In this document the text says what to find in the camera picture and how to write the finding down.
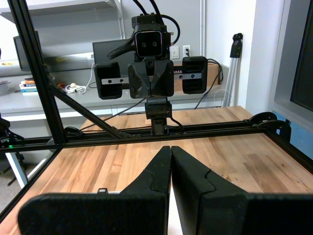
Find white wall shelf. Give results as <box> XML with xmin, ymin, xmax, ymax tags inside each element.
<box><xmin>0</xmin><ymin>0</ymin><xmax>124</xmax><ymax>40</ymax></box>

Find dark computer monitor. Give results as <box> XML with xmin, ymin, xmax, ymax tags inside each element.
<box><xmin>92</xmin><ymin>40</ymin><xmax>135</xmax><ymax>66</ymax></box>
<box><xmin>13</xmin><ymin>30</ymin><xmax>40</xmax><ymax>72</ymax></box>

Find black aluminium frame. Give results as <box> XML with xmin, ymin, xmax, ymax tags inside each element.
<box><xmin>0</xmin><ymin>0</ymin><xmax>313</xmax><ymax>216</ymax></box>

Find stack of books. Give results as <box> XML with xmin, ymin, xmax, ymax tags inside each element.
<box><xmin>19</xmin><ymin>79</ymin><xmax>39</xmax><ymax>94</ymax></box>

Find white table leg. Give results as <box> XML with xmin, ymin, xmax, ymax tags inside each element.
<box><xmin>4</xmin><ymin>151</ymin><xmax>29</xmax><ymax>189</ymax></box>

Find blue panel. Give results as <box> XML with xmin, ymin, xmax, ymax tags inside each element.
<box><xmin>272</xmin><ymin>111</ymin><xmax>313</xmax><ymax>169</ymax></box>

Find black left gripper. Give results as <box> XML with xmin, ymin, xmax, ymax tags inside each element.
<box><xmin>94</xmin><ymin>55</ymin><xmax>208</xmax><ymax>100</ymax></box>

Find black stand with green light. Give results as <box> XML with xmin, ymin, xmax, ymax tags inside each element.
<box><xmin>0</xmin><ymin>112</ymin><xmax>25</xmax><ymax>187</ymax></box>

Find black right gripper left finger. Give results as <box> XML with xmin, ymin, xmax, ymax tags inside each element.
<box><xmin>17</xmin><ymin>146</ymin><xmax>172</xmax><ymax>235</ymax></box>

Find brown wooden box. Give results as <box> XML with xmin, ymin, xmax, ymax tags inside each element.
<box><xmin>171</xmin><ymin>62</ymin><xmax>221</xmax><ymax>93</ymax></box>

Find black left arm cable bundle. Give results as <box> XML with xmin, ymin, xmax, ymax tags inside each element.
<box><xmin>107</xmin><ymin>39</ymin><xmax>135</xmax><ymax>60</ymax></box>

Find aluminium tripod with black head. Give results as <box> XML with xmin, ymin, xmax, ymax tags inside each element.
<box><xmin>224</xmin><ymin>33</ymin><xmax>244</xmax><ymax>108</ymax></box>

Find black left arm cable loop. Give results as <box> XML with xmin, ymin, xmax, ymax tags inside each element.
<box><xmin>160</xmin><ymin>14</ymin><xmax>181</xmax><ymax>47</ymax></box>

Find grey desk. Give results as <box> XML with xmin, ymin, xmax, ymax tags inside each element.
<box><xmin>0</xmin><ymin>85</ymin><xmax>230</xmax><ymax>120</ymax></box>

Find black power cables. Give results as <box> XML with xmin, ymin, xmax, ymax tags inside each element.
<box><xmin>194</xmin><ymin>58</ymin><xmax>224</xmax><ymax>110</ymax></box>

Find black frame corner bracket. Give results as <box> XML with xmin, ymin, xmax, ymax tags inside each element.
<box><xmin>64</xmin><ymin>126</ymin><xmax>84</xmax><ymax>137</ymax></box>
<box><xmin>256</xmin><ymin>119</ymin><xmax>291</xmax><ymax>138</ymax></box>
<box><xmin>248</xmin><ymin>112</ymin><xmax>278</xmax><ymax>125</ymax></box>

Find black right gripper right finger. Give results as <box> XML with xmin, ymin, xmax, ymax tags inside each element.
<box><xmin>171</xmin><ymin>146</ymin><xmax>313</xmax><ymax>235</ymax></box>

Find white coiled cable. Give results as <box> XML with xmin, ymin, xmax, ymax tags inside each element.
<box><xmin>65</xmin><ymin>63</ymin><xmax>95</xmax><ymax>95</ymax></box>

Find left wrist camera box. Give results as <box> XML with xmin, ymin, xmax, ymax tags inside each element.
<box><xmin>134</xmin><ymin>30</ymin><xmax>164</xmax><ymax>58</ymax></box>

